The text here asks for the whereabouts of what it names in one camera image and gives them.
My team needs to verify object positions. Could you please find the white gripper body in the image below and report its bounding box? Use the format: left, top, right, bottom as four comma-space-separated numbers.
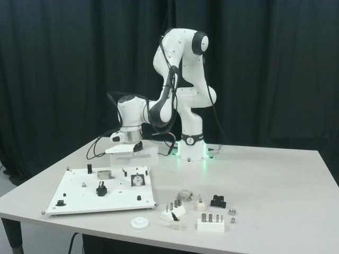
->
110, 148, 159, 168

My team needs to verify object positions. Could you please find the white large gear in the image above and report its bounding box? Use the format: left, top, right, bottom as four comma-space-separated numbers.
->
130, 216, 151, 230

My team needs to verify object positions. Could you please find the flat white mounting plate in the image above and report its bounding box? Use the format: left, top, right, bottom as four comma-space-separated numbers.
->
105, 144, 135, 155

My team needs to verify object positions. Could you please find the black round waterproof plug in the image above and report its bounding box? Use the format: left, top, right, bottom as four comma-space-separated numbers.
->
95, 181, 107, 198

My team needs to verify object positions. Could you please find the beige metal connector plug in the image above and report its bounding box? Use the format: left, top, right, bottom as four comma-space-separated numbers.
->
179, 189, 195, 203

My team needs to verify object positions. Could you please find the white task board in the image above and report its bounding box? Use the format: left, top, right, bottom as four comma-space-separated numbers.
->
45, 167, 157, 216

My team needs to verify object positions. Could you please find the slanted white peg holder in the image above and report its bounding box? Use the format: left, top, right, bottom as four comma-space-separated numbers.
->
160, 206, 186, 222

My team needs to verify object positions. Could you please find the black D-SUB plug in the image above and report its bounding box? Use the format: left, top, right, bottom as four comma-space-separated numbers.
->
210, 195, 227, 208

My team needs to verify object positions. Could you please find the long white peg holder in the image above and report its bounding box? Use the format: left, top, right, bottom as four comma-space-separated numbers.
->
197, 218, 225, 233

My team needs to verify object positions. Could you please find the black curtain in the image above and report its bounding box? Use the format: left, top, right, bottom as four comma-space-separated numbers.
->
0, 0, 339, 176

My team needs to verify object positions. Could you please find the black table leg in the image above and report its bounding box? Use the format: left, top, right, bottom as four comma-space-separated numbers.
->
1, 218, 22, 254

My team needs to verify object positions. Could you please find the silver wrist ring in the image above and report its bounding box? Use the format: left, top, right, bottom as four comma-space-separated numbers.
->
120, 128, 141, 144

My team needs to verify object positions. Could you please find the thin black hanging cable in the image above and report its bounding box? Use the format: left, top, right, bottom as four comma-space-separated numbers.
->
87, 129, 120, 161

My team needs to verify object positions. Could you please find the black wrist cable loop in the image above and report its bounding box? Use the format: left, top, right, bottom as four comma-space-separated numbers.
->
106, 91, 149, 128

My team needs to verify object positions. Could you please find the black cable under table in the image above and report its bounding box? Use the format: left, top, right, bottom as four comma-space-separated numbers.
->
68, 232, 83, 254

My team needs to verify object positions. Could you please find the black cable to table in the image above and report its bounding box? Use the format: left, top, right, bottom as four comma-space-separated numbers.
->
203, 51, 229, 153

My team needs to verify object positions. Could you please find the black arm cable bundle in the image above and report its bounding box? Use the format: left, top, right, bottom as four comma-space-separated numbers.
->
156, 33, 184, 135

